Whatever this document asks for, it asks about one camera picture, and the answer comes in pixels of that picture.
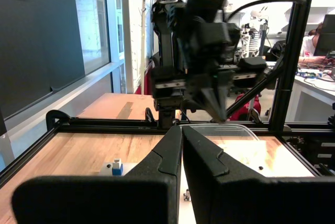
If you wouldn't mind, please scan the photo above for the white task board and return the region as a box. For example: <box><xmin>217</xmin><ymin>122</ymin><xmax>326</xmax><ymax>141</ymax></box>
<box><xmin>98</xmin><ymin>140</ymin><xmax>316</xmax><ymax>224</ymax></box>

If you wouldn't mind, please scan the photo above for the clear plastic container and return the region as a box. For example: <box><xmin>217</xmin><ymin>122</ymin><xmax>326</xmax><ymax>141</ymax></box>
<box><xmin>180</xmin><ymin>122</ymin><xmax>261</xmax><ymax>142</ymax></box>

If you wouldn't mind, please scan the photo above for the white desk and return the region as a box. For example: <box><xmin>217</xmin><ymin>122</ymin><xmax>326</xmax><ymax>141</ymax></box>
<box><xmin>292</xmin><ymin>61</ymin><xmax>335</xmax><ymax>123</ymax></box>

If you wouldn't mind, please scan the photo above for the blue socket block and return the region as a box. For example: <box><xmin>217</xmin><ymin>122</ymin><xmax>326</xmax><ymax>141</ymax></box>
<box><xmin>111</xmin><ymin>158</ymin><xmax>124</xmax><ymax>176</ymax></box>

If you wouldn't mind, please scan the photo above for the person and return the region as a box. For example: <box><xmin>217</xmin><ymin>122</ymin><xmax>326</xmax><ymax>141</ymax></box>
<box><xmin>298</xmin><ymin>21</ymin><xmax>326</xmax><ymax>65</ymax></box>

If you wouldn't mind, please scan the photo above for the red bag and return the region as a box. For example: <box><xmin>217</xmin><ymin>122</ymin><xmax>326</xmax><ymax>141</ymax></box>
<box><xmin>229</xmin><ymin>93</ymin><xmax>262</xmax><ymax>122</ymax></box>

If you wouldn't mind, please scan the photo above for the black frame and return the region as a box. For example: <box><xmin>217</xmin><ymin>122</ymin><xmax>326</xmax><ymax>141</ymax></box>
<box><xmin>0</xmin><ymin>0</ymin><xmax>335</xmax><ymax>191</ymax></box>

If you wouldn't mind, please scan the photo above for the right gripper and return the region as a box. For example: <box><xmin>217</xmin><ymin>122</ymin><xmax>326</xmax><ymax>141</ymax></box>
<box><xmin>151</xmin><ymin>58</ymin><xmax>267</xmax><ymax>124</ymax></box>

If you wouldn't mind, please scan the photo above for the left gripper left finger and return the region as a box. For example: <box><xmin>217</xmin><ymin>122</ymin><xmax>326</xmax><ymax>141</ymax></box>
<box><xmin>12</xmin><ymin>125</ymin><xmax>183</xmax><ymax>224</ymax></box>

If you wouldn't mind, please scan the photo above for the black computer monitor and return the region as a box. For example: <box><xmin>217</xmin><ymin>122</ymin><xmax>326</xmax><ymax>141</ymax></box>
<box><xmin>313</xmin><ymin>14</ymin><xmax>335</xmax><ymax>58</ymax></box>

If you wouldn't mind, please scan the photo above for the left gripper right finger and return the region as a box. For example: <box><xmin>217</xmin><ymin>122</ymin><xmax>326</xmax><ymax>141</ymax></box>
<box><xmin>182</xmin><ymin>126</ymin><xmax>335</xmax><ymax>224</ymax></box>

